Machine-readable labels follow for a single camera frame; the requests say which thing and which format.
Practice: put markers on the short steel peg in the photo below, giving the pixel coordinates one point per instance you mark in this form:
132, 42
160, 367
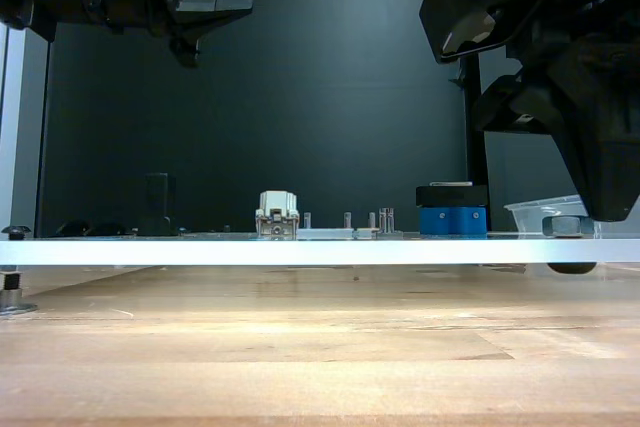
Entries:
347, 220
371, 221
308, 221

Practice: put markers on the beige many-pin connector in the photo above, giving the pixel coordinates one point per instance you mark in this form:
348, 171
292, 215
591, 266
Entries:
277, 217

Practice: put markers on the blue socket block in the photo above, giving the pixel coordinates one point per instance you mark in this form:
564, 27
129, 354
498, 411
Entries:
452, 219

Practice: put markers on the white task board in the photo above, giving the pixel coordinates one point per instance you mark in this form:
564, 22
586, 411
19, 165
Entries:
310, 249

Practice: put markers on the steel bar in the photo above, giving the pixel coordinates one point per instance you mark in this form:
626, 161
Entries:
325, 234

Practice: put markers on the small grey slotted fitting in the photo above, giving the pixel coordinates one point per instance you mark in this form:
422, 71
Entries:
389, 222

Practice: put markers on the clear plastic container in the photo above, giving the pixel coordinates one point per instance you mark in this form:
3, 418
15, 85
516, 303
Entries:
540, 214

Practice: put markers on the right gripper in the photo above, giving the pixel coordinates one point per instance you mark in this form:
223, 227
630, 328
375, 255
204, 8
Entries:
515, 107

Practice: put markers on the steel nut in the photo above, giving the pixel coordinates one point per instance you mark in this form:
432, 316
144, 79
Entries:
567, 227

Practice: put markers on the black block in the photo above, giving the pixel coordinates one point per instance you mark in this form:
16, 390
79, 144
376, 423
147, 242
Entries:
160, 202

